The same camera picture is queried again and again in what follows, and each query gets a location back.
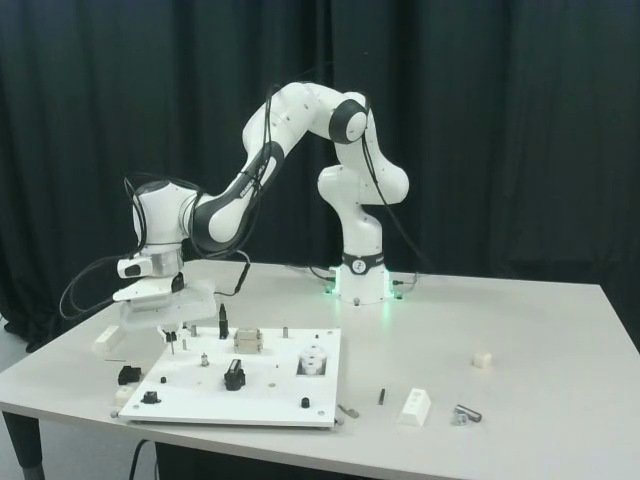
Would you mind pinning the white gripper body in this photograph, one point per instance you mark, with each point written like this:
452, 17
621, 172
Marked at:
190, 306

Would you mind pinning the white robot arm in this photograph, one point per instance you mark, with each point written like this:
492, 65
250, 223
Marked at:
360, 260

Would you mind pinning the long white peg holder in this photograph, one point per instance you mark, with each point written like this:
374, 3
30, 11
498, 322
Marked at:
107, 340

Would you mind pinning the small black square peg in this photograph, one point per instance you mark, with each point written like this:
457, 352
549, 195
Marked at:
381, 396

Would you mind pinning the metal BNC plug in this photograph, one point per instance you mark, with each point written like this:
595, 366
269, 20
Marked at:
205, 360

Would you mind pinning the black D-SUB plug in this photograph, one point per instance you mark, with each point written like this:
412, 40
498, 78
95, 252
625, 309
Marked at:
235, 376

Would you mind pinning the small white plug holder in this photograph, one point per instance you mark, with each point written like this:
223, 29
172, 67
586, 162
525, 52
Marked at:
124, 394

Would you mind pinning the white task board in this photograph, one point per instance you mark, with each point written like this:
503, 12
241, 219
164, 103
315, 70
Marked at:
260, 395

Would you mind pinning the white gear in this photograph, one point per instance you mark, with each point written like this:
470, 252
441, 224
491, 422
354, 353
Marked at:
312, 360

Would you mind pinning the small metal plug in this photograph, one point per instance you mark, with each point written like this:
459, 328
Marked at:
349, 411

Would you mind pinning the dark table leg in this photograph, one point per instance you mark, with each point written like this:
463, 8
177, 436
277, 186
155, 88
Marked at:
20, 445

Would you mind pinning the black curtain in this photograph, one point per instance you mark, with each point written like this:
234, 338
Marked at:
100, 100

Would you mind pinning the white holder with two holes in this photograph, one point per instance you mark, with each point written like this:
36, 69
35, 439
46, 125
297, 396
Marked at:
414, 407

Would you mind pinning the metal bolt with black shaft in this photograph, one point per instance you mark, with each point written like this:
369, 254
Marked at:
466, 415

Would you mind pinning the small white cube holder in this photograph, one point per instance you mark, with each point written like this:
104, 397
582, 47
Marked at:
482, 359

